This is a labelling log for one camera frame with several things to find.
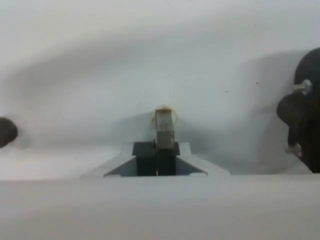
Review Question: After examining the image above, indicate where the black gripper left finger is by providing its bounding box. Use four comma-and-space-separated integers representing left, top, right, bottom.
81, 141, 158, 179

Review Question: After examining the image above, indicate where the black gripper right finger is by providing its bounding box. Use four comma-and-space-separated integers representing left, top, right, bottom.
156, 141, 232, 177

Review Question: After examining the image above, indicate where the metal square peg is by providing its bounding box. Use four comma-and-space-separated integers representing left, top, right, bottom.
154, 106, 176, 152

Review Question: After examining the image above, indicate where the white task board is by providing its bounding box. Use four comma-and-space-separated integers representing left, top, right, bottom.
0, 0, 320, 181

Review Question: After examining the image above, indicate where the black D-SUB plug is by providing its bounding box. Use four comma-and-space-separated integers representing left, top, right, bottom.
276, 47, 320, 174

